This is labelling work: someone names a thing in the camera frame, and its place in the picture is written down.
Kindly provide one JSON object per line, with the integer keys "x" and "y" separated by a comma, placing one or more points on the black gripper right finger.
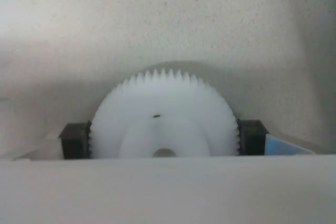
{"x": 252, "y": 140}

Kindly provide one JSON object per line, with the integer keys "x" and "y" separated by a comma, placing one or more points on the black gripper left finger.
{"x": 74, "y": 142}

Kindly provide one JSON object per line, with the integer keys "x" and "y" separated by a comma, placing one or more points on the white large gear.
{"x": 162, "y": 103}

